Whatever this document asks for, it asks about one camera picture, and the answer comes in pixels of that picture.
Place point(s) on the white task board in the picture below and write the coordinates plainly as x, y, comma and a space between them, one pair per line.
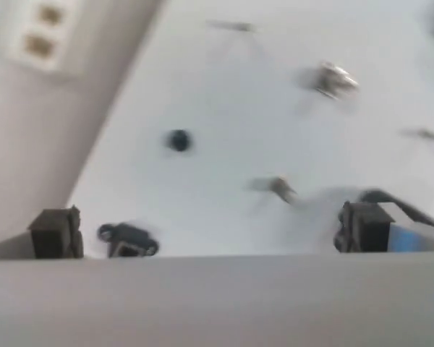
238, 108

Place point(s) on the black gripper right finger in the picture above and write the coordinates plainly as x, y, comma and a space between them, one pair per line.
365, 231

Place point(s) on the thin metal round peg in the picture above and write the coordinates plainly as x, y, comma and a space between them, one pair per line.
425, 135
235, 26
280, 186

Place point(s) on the metal BNC plug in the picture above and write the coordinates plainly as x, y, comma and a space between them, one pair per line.
334, 79

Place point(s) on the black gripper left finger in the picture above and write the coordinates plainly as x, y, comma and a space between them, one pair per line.
54, 235

